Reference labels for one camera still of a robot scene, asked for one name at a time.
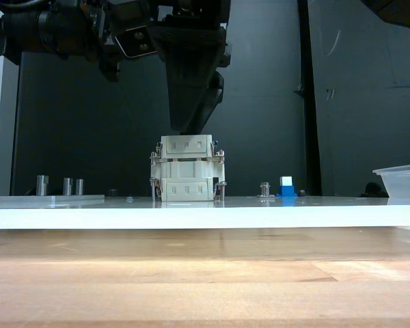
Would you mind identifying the beige HAN10-E connector insert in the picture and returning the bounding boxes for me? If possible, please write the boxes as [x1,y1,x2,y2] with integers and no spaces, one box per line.
[150,134,226,164]

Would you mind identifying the beige connector base socket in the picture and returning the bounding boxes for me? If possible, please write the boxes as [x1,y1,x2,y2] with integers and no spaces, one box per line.
[149,159,228,204]

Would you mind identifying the small silver coaxial connector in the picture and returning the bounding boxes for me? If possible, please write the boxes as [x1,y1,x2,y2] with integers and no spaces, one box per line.
[257,182,275,200]

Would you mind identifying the blue plug with white core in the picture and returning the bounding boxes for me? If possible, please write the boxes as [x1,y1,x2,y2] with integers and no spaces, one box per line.
[275,176,299,200]

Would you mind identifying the white mounting board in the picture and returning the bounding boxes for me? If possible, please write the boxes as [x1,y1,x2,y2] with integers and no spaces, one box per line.
[0,195,410,230]

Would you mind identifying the grey metal plate with pegs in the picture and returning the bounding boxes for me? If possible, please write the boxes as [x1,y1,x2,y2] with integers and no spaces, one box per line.
[0,174,106,209]

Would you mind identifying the black rounded knob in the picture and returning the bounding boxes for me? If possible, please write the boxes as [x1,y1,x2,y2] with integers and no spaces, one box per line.
[360,182,389,198]

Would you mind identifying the clear plastic tub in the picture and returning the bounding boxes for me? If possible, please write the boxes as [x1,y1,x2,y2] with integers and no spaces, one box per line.
[371,163,410,206]

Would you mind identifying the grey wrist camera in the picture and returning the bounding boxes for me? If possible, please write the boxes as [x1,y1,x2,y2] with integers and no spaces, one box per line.
[114,27,158,59]

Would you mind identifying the black table frame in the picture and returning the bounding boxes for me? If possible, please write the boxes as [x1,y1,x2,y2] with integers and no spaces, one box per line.
[295,0,324,197]

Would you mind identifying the grey metal panel frame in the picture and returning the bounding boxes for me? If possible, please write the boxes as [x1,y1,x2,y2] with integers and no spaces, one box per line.
[0,54,21,200]

